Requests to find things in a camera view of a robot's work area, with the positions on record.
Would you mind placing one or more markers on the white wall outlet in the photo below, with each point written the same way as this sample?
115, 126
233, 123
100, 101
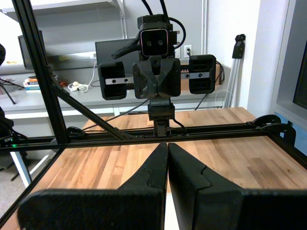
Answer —
187, 51

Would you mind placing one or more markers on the stack of books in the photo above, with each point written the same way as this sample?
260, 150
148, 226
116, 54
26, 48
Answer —
32, 87

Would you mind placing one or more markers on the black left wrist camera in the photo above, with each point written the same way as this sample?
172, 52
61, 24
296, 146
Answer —
153, 43

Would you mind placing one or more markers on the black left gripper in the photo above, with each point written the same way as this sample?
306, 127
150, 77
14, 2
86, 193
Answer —
202, 64

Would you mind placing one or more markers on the black tripod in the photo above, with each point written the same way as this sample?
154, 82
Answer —
9, 94

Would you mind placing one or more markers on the silver stand black clamp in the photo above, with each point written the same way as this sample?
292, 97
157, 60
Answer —
239, 45

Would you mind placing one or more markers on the white wall shelf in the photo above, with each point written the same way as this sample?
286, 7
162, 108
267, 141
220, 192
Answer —
72, 6

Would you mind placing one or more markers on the grey desk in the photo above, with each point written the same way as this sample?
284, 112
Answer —
79, 97

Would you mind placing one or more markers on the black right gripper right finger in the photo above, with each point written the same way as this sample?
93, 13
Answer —
227, 210

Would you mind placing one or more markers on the black computer monitor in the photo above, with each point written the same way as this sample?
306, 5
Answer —
103, 50
22, 52

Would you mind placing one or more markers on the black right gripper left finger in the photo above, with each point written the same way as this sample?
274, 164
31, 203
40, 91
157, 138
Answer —
96, 210

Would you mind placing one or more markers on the dark grey flat panel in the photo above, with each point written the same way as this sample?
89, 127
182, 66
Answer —
72, 62

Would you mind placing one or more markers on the black aluminium frame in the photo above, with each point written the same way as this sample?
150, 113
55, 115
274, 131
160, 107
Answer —
36, 48

